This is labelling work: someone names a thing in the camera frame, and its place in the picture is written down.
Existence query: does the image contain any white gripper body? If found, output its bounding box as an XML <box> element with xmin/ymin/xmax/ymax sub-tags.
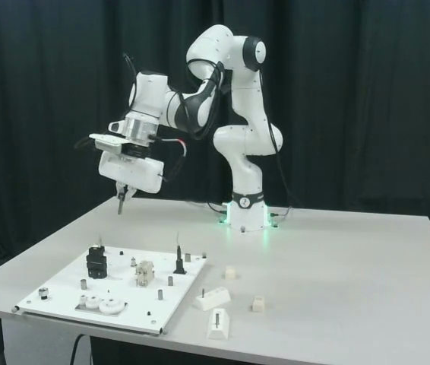
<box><xmin>97</xmin><ymin>151</ymin><xmax>166</xmax><ymax>194</ymax></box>

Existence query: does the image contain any white square peg holder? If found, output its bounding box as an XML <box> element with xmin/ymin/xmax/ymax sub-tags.
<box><xmin>194</xmin><ymin>287</ymin><xmax>232</xmax><ymax>311</ymax></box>

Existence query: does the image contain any flat white mounting plate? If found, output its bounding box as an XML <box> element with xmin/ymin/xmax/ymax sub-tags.
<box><xmin>88</xmin><ymin>132</ymin><xmax>129</xmax><ymax>148</ymax></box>

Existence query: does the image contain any black D-SUB plug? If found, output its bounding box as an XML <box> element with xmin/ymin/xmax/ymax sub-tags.
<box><xmin>85</xmin><ymin>245</ymin><xmax>109</xmax><ymax>281</ymax></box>

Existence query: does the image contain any beige connector block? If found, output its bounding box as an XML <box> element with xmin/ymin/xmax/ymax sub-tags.
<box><xmin>134</xmin><ymin>259</ymin><xmax>155</xmax><ymax>287</ymax></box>

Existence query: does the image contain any black upright plug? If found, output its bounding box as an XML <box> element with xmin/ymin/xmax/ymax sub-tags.
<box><xmin>172</xmin><ymin>232</ymin><xmax>188</xmax><ymax>275</ymax></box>

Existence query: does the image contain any white task board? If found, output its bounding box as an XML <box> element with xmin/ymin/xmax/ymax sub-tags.
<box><xmin>11</xmin><ymin>245</ymin><xmax>208</xmax><ymax>338</ymax></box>

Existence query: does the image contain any black curtain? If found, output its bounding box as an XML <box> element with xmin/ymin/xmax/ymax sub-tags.
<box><xmin>0</xmin><ymin>0</ymin><xmax>430</xmax><ymax>263</ymax></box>

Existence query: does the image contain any black base cable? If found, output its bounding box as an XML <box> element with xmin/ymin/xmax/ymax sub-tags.
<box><xmin>184</xmin><ymin>199</ymin><xmax>232</xmax><ymax>212</ymax></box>

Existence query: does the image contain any black cable under table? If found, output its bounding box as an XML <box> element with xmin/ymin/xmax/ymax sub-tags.
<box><xmin>69</xmin><ymin>333</ymin><xmax>91</xmax><ymax>365</ymax></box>

